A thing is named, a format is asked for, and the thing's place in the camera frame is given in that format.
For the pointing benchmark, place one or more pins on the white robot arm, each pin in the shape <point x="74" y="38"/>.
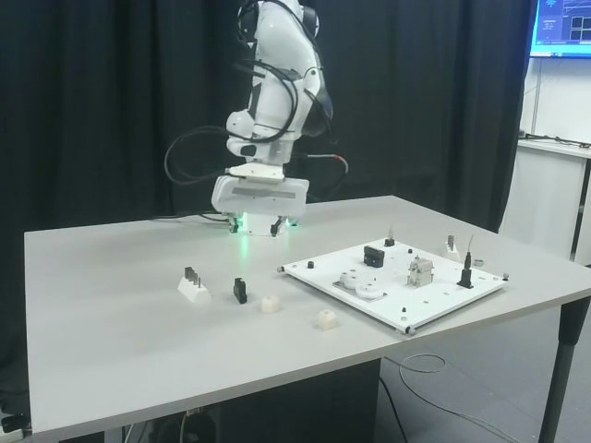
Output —
<point x="272" y="92"/>

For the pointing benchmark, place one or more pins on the white holder with metal plug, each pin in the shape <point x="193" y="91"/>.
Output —
<point x="451" y="248"/>

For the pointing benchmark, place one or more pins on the white cabinet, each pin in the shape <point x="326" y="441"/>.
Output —
<point x="545" y="203"/>

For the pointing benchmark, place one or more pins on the white task board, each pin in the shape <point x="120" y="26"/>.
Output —
<point x="429" y="300"/>

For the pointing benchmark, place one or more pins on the dark table leg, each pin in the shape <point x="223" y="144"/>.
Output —
<point x="565" y="364"/>

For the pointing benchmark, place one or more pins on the blue screen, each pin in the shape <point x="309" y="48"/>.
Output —
<point x="561" y="27"/>

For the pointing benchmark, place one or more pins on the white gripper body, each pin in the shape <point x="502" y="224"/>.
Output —
<point x="258" y="203"/>

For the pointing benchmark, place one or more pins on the black curtains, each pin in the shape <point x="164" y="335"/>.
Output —
<point x="92" y="115"/>

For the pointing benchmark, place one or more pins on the white large gear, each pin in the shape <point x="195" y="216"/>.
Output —
<point x="369" y="291"/>

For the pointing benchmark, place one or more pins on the small white holder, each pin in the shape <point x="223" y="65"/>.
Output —
<point x="327" y="319"/>
<point x="271" y="305"/>

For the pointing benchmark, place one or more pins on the metal square peg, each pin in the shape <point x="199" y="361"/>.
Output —
<point x="188" y="273"/>

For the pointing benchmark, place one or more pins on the white medium gear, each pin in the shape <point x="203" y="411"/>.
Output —
<point x="348" y="279"/>

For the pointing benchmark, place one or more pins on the white peg holder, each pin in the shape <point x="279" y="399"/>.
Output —
<point x="194" y="293"/>

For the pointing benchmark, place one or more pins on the black D-SUB plug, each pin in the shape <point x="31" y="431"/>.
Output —
<point x="239" y="290"/>

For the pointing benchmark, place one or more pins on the small black plug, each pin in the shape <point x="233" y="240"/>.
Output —
<point x="389" y="241"/>

